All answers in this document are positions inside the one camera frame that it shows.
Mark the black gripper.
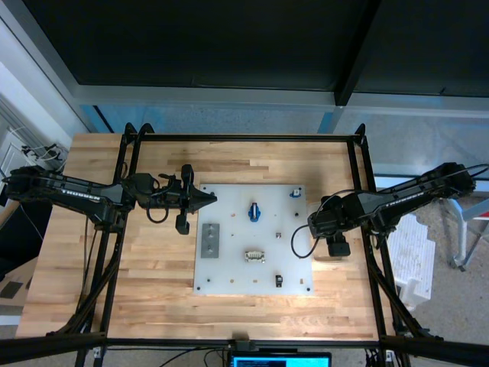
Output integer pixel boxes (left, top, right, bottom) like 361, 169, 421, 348
157, 164, 218, 235
322, 232, 351, 258

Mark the clear plastic tub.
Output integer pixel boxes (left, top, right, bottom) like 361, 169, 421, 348
311, 229, 351, 265

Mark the grey metal peg plate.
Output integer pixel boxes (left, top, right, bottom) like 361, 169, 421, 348
199, 222, 222, 260

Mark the white foam block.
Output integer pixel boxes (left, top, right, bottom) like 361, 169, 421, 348
386, 213, 437, 311

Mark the white task board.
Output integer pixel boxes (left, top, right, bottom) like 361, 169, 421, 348
193, 183, 316, 296

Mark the grey metal stand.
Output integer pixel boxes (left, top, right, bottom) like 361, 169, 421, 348
439, 196, 489, 272

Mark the blue laptop screen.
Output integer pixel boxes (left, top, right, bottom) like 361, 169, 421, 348
228, 351, 332, 367

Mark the brown cardboard box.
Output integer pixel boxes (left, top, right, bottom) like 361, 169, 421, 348
0, 255, 41, 307

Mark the black aluminium table frame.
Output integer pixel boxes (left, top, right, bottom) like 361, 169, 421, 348
0, 122, 489, 367

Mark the small black camera box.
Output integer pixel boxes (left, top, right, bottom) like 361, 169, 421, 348
230, 331, 257, 352

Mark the bundle of loose cables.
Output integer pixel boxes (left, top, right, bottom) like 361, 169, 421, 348
21, 143, 64, 161

